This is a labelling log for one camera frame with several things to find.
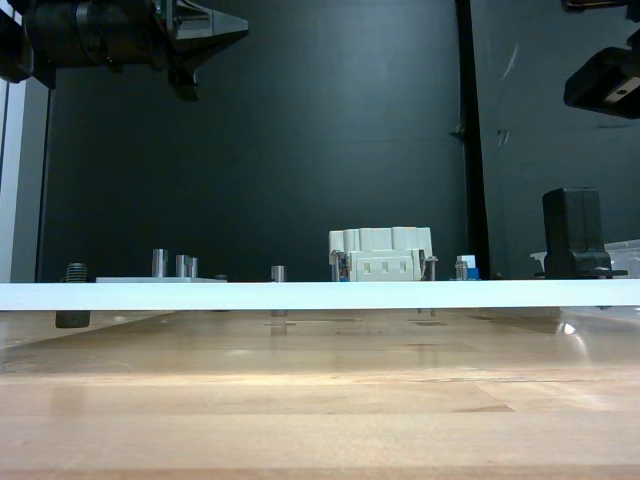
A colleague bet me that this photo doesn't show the white taskboard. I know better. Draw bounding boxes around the white taskboard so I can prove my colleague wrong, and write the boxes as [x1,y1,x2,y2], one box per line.
[0,279,640,313]

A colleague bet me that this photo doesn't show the black connector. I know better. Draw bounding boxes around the black connector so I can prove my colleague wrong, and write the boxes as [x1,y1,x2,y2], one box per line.
[542,187,629,281]

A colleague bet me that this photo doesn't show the clear plastic tub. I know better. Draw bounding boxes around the clear plastic tub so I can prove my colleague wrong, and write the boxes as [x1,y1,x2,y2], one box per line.
[529,238,640,331]

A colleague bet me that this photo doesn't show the grey partition beam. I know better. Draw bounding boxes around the grey partition beam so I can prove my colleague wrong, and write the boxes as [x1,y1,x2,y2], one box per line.
[0,74,51,284]

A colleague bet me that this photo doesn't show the small blue connector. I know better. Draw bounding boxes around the small blue connector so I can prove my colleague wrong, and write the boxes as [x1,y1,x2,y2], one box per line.
[455,253,478,282]

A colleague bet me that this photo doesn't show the black screw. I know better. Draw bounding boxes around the black screw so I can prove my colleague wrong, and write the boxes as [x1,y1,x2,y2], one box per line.
[55,261,92,329]

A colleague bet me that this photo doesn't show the grey peg plate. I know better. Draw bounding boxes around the grey peg plate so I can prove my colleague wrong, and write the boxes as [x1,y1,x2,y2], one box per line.
[94,274,230,285]

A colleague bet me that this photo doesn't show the beige connector housing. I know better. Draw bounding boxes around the beige connector housing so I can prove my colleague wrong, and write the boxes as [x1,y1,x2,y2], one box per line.
[328,226,442,283]

